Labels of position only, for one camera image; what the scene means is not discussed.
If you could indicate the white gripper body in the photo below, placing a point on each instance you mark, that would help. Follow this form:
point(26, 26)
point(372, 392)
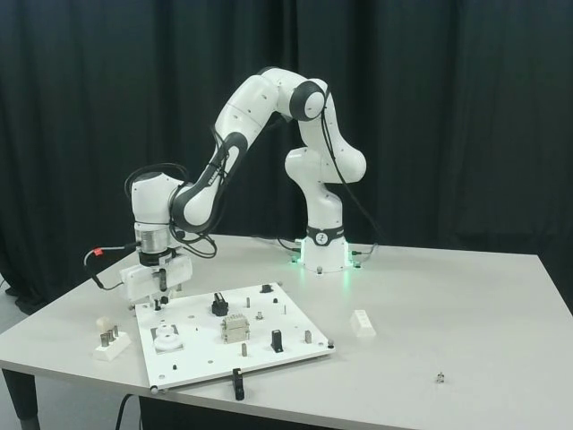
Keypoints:
point(143, 280)

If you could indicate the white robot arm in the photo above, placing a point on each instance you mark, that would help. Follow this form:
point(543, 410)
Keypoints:
point(313, 179)

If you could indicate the dark grey cylindrical sensor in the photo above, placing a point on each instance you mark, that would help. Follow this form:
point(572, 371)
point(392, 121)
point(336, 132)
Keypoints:
point(162, 280)

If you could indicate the white medium gear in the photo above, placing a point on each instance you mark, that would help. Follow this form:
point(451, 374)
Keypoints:
point(165, 332)

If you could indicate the white small gear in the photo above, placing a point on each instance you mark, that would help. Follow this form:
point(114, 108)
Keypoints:
point(104, 323)

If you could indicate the white large gear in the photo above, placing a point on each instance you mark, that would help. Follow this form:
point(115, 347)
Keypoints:
point(168, 346)

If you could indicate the white peg holder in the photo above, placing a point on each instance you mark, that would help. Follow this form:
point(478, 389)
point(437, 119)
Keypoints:
point(112, 351)

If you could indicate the white task board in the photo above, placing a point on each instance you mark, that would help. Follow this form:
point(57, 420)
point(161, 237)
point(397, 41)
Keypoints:
point(201, 358)

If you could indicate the black USB plug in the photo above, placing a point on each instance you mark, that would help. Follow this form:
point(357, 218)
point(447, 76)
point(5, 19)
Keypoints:
point(276, 341)

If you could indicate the black table leg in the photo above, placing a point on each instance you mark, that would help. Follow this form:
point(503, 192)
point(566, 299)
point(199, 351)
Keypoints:
point(20, 396)

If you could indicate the black curtain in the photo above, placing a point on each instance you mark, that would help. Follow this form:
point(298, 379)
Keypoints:
point(89, 67)

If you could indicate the white holder with holes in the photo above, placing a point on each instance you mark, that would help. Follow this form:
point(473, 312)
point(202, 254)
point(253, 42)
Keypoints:
point(363, 323)

